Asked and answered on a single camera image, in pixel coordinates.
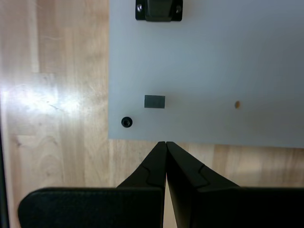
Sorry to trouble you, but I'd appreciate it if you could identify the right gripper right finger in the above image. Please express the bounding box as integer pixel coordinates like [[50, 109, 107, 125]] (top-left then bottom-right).
[[167, 142, 304, 228]]

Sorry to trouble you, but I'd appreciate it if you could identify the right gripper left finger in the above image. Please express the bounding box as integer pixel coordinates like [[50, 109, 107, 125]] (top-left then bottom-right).
[[18, 142, 166, 228]]

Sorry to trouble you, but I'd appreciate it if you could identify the grey rectangular steel bar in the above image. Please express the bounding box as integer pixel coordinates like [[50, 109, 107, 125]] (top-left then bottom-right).
[[144, 95, 166, 109]]

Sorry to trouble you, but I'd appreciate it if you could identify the black board screw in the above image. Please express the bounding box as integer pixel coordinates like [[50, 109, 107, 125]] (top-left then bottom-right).
[[121, 116, 133, 129]]

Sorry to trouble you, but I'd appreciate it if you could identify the white task board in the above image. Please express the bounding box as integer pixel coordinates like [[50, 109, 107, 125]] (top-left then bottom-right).
[[108, 0, 304, 149]]

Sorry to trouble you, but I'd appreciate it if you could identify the black flanged connector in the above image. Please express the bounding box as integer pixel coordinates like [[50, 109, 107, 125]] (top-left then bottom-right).
[[135, 0, 183, 22]]

